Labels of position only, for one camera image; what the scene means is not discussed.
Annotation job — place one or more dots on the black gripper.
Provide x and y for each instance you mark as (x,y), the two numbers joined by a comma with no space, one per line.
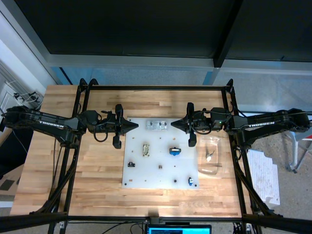
(190,108)
(118,109)

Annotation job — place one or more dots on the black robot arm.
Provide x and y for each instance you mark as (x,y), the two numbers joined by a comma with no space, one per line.
(256,125)
(48,122)

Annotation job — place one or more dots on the beige rectangular connector housing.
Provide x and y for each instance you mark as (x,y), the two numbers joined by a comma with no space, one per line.
(145,149)

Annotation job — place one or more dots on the blue black connector housing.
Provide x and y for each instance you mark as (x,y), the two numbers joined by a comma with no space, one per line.
(174,153)

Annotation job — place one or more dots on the aluminium clamp block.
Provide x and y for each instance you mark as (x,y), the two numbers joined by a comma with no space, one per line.
(157,128)

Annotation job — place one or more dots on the black clamp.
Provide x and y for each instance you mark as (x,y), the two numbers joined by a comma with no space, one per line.
(131,164)

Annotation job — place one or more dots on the white task board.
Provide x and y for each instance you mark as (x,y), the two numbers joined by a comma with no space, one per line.
(146,174)

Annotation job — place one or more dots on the clear plastic tub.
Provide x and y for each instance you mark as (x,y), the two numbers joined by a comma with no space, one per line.
(214,168)

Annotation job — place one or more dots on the black vertical column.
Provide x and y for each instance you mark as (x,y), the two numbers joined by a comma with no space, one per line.
(225,41)

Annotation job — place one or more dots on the white foam block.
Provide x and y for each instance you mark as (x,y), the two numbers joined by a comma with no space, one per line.
(263,180)

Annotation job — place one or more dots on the laptop screen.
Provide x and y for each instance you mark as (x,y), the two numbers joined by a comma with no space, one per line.
(178,230)

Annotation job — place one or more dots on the silver metal stand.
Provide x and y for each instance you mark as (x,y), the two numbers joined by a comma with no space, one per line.
(292,168)

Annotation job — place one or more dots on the brown cardboard box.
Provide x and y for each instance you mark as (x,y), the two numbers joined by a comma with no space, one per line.
(17,175)

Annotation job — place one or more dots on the blue RJ45 socket mount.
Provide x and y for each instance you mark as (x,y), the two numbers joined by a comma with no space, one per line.
(190,181)

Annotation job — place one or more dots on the black low camera box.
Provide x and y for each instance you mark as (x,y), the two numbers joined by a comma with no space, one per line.
(156,219)

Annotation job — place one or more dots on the black aluminium frame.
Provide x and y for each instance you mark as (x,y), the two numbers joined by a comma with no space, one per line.
(36,220)

